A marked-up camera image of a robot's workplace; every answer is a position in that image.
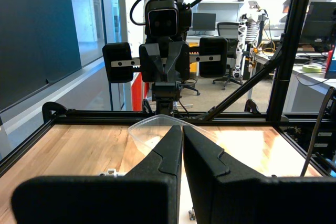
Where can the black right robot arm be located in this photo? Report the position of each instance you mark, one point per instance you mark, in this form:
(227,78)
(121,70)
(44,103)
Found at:
(166,93)

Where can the white lattice structure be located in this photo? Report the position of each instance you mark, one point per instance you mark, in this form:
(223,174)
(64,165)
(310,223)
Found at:
(240,48)

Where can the clear plastic tub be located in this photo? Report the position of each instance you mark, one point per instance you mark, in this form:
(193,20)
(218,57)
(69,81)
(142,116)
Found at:
(147,134)

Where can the white desk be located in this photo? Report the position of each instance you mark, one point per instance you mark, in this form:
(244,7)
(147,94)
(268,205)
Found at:
(315,77)

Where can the red panel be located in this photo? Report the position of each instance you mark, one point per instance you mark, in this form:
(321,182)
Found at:
(137,93)

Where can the black metal frame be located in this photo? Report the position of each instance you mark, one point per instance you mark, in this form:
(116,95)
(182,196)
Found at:
(105,115)

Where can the large black monitor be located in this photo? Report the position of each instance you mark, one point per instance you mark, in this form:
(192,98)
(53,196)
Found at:
(320,22)

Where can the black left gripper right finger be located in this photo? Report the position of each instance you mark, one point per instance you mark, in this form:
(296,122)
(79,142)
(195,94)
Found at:
(262,203)

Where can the black office chair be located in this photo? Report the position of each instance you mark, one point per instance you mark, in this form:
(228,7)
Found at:
(228,28)

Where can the green tape roll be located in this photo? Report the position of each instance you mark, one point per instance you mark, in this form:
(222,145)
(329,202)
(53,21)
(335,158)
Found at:
(312,70)

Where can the small computer monitor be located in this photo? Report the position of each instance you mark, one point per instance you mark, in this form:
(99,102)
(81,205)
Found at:
(204,22)

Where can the orange cabinet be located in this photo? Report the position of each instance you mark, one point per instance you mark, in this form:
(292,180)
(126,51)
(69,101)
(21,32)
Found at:
(193,70)

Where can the small metal standoff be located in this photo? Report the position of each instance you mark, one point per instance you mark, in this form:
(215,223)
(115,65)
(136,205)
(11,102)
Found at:
(192,214)

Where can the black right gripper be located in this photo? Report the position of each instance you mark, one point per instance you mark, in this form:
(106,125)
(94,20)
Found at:
(118,61)

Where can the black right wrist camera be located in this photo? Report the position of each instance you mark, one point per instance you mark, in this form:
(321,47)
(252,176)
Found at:
(162,19)

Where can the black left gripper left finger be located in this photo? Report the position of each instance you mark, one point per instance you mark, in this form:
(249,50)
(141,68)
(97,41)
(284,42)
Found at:
(105,200)

